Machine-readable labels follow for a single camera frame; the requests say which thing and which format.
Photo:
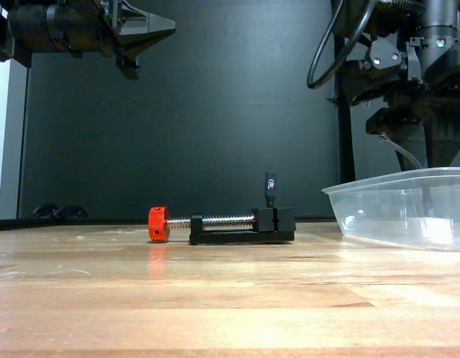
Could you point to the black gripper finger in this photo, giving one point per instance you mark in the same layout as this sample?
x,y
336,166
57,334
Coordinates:
x,y
416,149
140,44
140,20
444,151

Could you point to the black USB-C socket adapter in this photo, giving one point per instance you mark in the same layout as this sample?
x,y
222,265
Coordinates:
x,y
271,186

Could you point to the black vertical pillar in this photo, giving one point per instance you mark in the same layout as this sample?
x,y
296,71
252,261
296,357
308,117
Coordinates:
x,y
345,149

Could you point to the clear plastic tub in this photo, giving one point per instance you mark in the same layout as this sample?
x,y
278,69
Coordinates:
x,y
364,212

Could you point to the black vise with orange knob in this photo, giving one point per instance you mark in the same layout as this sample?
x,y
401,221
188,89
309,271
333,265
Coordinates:
x,y
244,223

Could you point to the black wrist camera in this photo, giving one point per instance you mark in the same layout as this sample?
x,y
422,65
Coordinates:
x,y
375,85

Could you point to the aluminium window frame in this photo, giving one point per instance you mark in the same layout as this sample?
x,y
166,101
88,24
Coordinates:
x,y
22,149

